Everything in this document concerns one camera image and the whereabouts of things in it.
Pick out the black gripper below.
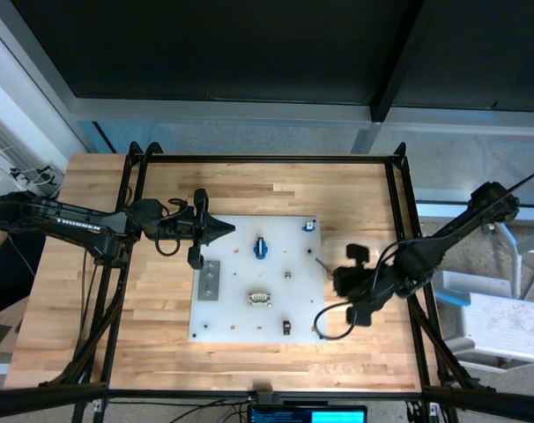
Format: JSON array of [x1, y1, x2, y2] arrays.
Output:
[[332, 243, 394, 328], [178, 188, 236, 271]]

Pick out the clear plastic tub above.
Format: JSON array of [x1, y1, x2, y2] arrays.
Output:
[[323, 235, 382, 283]]

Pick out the blue clamp with silver bar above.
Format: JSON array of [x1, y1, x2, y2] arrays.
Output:
[[251, 236, 271, 261]]

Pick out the grey metal plate with screws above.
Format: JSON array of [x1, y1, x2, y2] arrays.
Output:
[[197, 260, 222, 301]]

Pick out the white board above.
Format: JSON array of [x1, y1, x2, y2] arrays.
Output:
[[189, 214, 330, 344]]

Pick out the screen with blue edge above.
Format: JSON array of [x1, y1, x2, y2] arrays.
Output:
[[248, 404, 368, 423]]

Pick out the white step stool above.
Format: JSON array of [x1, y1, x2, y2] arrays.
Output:
[[442, 268, 534, 374]]

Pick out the cardboard box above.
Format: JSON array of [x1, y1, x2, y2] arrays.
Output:
[[0, 295, 30, 353]]

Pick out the black metal frame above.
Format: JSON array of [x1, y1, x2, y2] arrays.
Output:
[[0, 140, 534, 423]]

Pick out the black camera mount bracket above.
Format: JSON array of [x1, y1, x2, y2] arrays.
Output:
[[254, 383, 279, 404]]

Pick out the white metal chair frame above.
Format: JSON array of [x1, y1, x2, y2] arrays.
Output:
[[486, 219, 534, 301]]

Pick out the white plugs with cables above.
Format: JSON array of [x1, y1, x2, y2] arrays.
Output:
[[9, 166, 61, 186]]

